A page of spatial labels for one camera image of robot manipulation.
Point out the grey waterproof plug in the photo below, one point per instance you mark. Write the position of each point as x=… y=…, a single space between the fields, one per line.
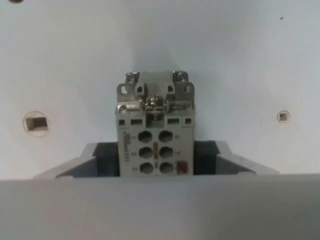
x=155 y=130

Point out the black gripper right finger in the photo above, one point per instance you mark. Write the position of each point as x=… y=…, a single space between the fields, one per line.
x=206 y=160

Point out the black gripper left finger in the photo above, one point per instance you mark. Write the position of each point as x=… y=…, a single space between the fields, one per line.
x=105 y=160

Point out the white task board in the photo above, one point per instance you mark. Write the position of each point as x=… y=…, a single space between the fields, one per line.
x=75 y=62

